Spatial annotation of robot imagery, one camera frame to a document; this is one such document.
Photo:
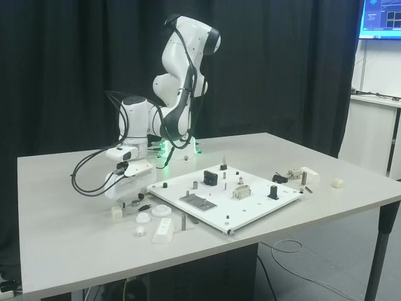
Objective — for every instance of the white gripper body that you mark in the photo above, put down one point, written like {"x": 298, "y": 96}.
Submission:
{"x": 131, "y": 186}

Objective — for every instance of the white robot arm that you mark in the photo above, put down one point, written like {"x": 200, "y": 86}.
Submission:
{"x": 175, "y": 66}

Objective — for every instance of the long white peg holder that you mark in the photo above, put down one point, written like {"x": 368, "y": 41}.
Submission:
{"x": 311, "y": 175}
{"x": 163, "y": 231}

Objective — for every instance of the thick metal peg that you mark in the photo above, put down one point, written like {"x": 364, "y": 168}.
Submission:
{"x": 183, "y": 221}
{"x": 304, "y": 179}

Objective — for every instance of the metal round peg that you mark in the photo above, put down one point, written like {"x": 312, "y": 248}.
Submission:
{"x": 195, "y": 185}

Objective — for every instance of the round metal bolt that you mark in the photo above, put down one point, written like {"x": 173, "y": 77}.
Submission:
{"x": 135, "y": 203}

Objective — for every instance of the black USB plug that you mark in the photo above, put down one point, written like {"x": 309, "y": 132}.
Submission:
{"x": 144, "y": 208}

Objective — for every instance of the small white cube holder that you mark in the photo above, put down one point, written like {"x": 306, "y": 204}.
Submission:
{"x": 116, "y": 213}
{"x": 338, "y": 183}

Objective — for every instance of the white medium gear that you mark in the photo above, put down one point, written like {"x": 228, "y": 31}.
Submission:
{"x": 142, "y": 218}

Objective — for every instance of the white large gear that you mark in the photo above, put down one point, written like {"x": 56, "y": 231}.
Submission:
{"x": 161, "y": 211}

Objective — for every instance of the white small gear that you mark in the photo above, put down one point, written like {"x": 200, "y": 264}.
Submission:
{"x": 138, "y": 232}

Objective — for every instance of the black D-SUB plug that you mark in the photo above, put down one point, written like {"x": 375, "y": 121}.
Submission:
{"x": 210, "y": 178}

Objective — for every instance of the metal BNC plug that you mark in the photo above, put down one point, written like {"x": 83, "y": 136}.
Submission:
{"x": 241, "y": 180}

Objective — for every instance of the white task board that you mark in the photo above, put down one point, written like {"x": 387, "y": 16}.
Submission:
{"x": 247, "y": 210}

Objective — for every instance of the black curtain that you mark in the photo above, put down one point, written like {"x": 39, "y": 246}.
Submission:
{"x": 62, "y": 78}

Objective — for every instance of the beige waterproof plug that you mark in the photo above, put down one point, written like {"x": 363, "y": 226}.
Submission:
{"x": 294, "y": 174}

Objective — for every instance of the white power strip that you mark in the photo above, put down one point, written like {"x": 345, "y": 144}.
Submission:
{"x": 6, "y": 292}

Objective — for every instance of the small dark metal rod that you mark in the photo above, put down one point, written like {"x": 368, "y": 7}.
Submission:
{"x": 309, "y": 189}

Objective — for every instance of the white cabinet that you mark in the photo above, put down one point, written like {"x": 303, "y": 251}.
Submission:
{"x": 369, "y": 131}

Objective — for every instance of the black table leg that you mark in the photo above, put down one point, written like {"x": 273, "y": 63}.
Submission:
{"x": 383, "y": 244}

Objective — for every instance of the blue monitor screen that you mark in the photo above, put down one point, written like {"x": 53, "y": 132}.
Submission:
{"x": 380, "y": 19}

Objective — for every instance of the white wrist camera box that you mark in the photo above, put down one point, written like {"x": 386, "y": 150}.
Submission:
{"x": 120, "y": 154}

